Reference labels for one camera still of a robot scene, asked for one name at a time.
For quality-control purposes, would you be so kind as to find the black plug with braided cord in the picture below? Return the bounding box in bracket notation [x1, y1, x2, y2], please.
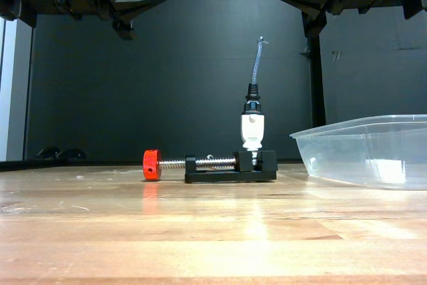
[244, 34, 270, 117]

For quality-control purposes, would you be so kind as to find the white receptacle socket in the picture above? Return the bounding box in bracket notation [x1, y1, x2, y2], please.
[240, 113, 266, 166]

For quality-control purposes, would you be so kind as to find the clear plastic tub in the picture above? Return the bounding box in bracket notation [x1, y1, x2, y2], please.
[289, 114, 427, 192]

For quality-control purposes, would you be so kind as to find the black clamp with red knob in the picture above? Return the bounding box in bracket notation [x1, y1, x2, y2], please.
[142, 148, 278, 185]

